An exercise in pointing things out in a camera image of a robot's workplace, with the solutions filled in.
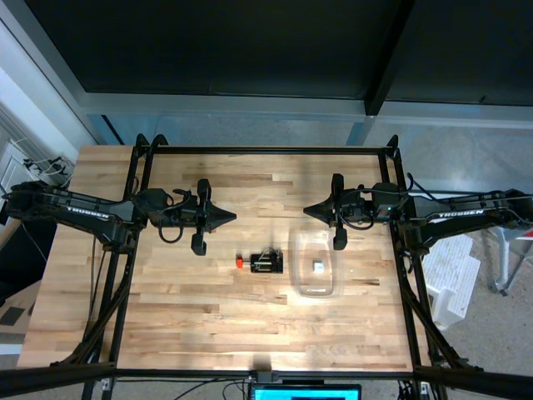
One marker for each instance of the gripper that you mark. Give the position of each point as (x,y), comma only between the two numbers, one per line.
(204,216)
(338,210)

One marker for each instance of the red round vise knob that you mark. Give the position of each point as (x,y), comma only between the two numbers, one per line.
(240,262)

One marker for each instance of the small white block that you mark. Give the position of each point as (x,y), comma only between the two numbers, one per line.
(318,266)

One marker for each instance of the black vise with steel screw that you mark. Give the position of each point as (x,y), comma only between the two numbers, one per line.
(260,268)

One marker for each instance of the clear plastic tub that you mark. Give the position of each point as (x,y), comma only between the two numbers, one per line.
(300,283)

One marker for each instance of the white step stool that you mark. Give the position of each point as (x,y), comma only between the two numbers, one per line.
(451,271)

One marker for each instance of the screen with blue edge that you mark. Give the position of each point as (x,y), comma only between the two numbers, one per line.
(304,395)

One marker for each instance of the grey metal stand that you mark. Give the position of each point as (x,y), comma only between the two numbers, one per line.
(502,271)

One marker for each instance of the cardboard box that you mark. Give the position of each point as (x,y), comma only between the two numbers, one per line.
(25,296)

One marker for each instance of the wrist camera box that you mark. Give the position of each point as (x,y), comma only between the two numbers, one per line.
(188,216)
(355,209)

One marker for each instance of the black curved frame bracket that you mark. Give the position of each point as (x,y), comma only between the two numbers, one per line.
(137,143)
(155,141)
(392,143)

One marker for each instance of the black wall post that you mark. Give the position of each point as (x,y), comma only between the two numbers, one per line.
(389,62)

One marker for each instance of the black table-level camera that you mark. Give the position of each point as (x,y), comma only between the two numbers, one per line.
(263,376)

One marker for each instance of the black aluminium frame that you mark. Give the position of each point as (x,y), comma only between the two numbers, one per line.
(58,376)

